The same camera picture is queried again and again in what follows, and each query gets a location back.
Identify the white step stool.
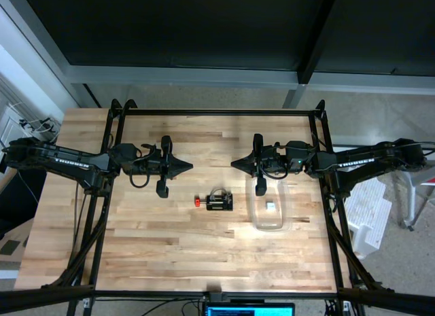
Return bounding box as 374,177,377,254
342,177,389,261

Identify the clear plastic tub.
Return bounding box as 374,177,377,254
245,178,293,232

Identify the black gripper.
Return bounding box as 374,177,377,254
230,133,287,197
134,135,194,198

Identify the black table-level camera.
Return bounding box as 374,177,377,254
205,288,228,302

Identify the black clamp with red knob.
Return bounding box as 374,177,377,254
194,190,234,213

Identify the black metal frame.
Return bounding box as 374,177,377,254
0,99,435,316

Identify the grey metal chair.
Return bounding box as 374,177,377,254
394,169,435,232

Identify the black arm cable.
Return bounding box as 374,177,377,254
264,143,290,179
128,173,151,189

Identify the blue laptop screen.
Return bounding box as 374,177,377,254
203,302,296,316

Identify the black flat pad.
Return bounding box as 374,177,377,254
1,239,20,256

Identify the power strip with plugs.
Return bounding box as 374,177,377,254
17,117,58,135

